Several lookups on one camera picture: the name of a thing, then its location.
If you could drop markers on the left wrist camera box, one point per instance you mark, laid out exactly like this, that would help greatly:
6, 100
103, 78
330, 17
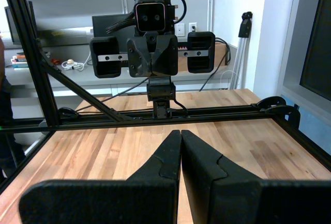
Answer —
150, 17

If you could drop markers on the brown cardboard box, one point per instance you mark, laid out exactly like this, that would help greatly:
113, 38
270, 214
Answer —
222, 53

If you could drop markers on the black frame post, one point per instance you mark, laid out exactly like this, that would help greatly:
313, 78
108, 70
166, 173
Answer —
33, 53

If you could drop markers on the black aluminium frame rail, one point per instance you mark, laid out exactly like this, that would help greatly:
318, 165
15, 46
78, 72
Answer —
24, 156
310, 143
219, 114

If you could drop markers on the stack of books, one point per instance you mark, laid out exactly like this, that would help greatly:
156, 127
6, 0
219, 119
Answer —
19, 63

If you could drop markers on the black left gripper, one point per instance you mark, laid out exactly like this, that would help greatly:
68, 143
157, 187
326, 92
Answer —
106, 45

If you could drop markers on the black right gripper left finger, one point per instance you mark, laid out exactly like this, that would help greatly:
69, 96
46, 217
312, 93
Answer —
103, 203

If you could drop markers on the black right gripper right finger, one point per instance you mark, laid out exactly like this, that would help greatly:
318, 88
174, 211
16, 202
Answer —
258, 206

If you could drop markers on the silver tripod with black head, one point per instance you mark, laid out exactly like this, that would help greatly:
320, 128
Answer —
245, 27

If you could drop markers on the black diagonal frame brace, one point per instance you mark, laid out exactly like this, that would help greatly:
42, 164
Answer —
85, 92

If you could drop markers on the grey counter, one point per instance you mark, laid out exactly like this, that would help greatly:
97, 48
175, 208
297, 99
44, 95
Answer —
77, 79

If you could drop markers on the white wall outlet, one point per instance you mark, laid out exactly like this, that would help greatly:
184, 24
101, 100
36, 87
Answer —
193, 26

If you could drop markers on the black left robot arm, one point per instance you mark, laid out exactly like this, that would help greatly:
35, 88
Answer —
160, 89

